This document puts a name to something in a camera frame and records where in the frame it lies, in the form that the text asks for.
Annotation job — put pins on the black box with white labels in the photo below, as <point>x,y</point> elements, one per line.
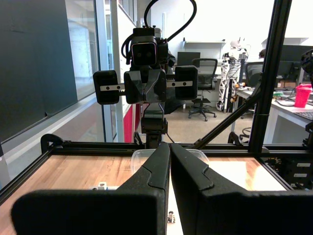
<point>281,171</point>

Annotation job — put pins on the black aluminium frame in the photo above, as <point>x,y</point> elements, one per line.
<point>271,73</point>

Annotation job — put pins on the person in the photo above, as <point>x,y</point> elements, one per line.
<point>262,52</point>

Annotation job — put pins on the small blue white connector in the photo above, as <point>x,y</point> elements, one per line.
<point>101,186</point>

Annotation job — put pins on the wide black monitor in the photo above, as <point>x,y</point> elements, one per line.
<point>293,56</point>

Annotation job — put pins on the clear plastic tub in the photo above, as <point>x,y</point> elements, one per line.
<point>138,156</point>

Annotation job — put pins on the white lattice robot figure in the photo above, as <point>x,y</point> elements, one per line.
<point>237,44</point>

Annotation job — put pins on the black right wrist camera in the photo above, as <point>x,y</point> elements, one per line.
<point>144,52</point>

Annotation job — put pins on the red panel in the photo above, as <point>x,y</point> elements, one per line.
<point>129,124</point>

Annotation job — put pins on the red plastic bucket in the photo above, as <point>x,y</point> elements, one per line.
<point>303,96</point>

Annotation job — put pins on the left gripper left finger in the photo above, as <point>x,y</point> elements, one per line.
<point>97,213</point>

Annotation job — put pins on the black keyboard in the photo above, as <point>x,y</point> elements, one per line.
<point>305,115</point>

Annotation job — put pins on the small black monitor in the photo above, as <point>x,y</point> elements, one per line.
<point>188,58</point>

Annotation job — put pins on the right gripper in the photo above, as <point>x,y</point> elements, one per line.
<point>107,96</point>

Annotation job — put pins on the small silver clamp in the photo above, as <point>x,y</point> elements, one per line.
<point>171,216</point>

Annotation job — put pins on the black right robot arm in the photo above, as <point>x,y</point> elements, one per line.
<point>154,127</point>

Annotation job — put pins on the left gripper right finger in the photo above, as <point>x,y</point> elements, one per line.
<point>244,213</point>

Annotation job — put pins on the black mesh office chair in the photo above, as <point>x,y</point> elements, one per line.
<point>207,73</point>

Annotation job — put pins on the white shelf desk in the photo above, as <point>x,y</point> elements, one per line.
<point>210,46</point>

